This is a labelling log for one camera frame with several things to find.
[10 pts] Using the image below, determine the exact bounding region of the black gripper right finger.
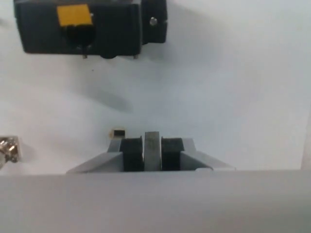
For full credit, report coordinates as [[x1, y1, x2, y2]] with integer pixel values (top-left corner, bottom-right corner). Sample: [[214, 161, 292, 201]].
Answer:
[[161, 137, 236, 171]]

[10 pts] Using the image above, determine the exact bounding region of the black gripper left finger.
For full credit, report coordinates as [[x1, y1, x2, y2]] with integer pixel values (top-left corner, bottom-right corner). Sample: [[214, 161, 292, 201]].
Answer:
[[66, 137, 144, 173]]

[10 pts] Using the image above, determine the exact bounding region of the metal square peg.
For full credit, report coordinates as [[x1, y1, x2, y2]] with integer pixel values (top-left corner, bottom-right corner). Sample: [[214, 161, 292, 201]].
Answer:
[[143, 131, 162, 172]]

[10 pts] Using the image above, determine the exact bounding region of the white task board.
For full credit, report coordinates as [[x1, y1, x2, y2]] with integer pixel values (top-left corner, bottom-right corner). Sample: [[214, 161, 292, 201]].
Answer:
[[0, 0, 311, 176]]

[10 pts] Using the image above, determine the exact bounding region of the black D-SUB plug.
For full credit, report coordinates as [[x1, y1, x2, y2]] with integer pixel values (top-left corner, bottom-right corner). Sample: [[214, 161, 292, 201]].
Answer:
[[13, 0, 169, 60]]

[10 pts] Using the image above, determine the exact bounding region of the metal BNC plug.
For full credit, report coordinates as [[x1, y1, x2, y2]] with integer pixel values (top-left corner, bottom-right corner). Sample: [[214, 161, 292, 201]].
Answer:
[[0, 145, 12, 169]]

